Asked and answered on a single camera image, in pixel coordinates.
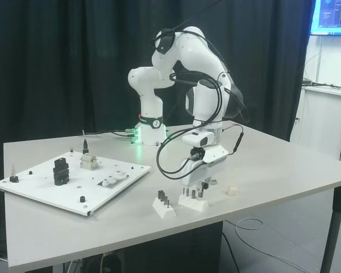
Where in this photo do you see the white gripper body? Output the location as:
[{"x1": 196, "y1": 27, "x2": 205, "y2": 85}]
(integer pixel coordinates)
[{"x1": 180, "y1": 158, "x2": 227, "y2": 187}]

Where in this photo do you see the white round peg holder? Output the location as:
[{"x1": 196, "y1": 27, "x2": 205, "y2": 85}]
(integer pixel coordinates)
[{"x1": 177, "y1": 195, "x2": 210, "y2": 213}]

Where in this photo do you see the white square peg holder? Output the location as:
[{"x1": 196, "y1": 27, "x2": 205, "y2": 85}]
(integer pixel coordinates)
[{"x1": 152, "y1": 196, "x2": 177, "y2": 220}]

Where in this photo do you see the white mounting plate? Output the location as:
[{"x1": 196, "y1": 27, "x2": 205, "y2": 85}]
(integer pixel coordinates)
[{"x1": 203, "y1": 145, "x2": 228, "y2": 165}]

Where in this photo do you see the black waterproof plug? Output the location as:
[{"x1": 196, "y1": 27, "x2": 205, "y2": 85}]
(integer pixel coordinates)
[{"x1": 82, "y1": 130, "x2": 90, "y2": 156}]

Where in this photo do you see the black D-SUB plug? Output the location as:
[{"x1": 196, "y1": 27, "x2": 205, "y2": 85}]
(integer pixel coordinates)
[{"x1": 53, "y1": 158, "x2": 70, "y2": 186}]

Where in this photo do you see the white cabinet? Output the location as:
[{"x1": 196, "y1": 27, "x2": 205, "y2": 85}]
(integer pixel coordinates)
[{"x1": 289, "y1": 85, "x2": 341, "y2": 164}]

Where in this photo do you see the black table leg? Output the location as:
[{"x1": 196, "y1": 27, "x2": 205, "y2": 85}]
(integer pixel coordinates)
[{"x1": 321, "y1": 181, "x2": 341, "y2": 273}]

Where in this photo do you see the white task board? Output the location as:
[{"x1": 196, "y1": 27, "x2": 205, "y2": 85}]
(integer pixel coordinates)
[{"x1": 0, "y1": 143, "x2": 153, "y2": 217}]

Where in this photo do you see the black curtain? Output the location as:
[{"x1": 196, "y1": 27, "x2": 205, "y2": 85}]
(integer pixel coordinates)
[{"x1": 0, "y1": 0, "x2": 316, "y2": 251}]

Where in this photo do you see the blue screen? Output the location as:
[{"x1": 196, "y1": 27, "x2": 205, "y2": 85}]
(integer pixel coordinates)
[{"x1": 309, "y1": 0, "x2": 341, "y2": 36}]

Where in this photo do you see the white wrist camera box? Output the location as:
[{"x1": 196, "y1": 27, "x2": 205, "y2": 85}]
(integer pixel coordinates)
[{"x1": 181, "y1": 131, "x2": 214, "y2": 148}]

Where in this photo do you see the grey floor cable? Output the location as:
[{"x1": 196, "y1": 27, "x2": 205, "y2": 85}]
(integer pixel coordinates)
[{"x1": 224, "y1": 218, "x2": 327, "y2": 273}]

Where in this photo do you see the black base cable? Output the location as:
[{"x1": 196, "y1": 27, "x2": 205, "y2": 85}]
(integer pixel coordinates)
[{"x1": 86, "y1": 130, "x2": 139, "y2": 139}]

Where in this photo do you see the dark cable bundle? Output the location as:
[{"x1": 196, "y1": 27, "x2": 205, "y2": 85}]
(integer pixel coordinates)
[{"x1": 301, "y1": 80, "x2": 341, "y2": 92}]

